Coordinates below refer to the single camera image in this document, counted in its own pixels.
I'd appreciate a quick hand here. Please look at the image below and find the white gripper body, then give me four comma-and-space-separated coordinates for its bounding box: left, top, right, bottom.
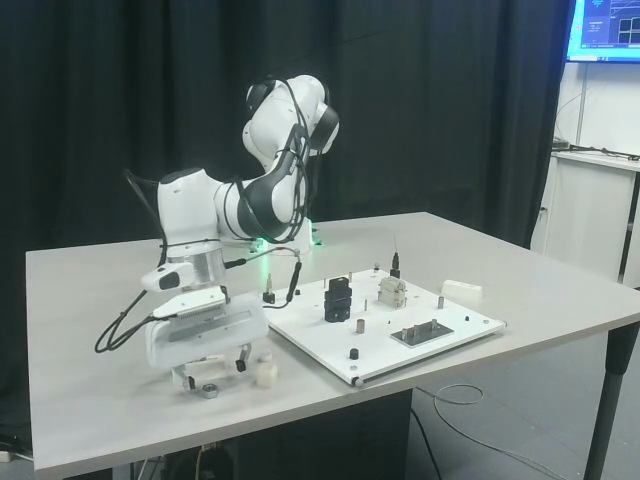
143, 293, 266, 369

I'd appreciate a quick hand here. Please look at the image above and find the white peg holder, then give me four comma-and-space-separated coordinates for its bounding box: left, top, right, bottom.
187, 353, 236, 384

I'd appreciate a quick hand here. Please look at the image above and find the white task board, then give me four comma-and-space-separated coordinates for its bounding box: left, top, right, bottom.
262, 267, 505, 387

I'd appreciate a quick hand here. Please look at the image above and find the black D-SUB plug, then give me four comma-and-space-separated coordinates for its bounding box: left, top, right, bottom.
322, 276, 354, 323

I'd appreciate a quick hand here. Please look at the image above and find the white holder block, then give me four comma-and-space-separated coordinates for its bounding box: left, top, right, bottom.
440, 278, 484, 303

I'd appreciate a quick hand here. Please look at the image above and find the black curtain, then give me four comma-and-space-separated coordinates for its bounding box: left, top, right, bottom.
0, 0, 581, 454

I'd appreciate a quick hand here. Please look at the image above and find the black table leg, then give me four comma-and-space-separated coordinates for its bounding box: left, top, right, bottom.
583, 319, 629, 480

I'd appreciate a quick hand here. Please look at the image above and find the white cabinet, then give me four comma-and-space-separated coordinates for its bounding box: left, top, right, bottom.
529, 149, 640, 290

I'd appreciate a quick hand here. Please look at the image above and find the blue screen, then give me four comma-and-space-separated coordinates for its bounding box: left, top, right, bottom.
564, 0, 640, 65

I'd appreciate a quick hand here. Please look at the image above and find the black looping cable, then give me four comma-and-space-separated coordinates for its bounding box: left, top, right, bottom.
94, 287, 157, 354

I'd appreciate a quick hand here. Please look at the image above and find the black plug with thin cable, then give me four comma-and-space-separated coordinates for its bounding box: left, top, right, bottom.
388, 238, 403, 279

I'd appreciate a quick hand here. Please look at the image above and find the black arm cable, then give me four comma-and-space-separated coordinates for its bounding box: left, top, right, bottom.
123, 77, 321, 261

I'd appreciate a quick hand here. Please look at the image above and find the grey floor cable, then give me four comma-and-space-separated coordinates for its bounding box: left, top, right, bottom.
432, 383, 640, 480

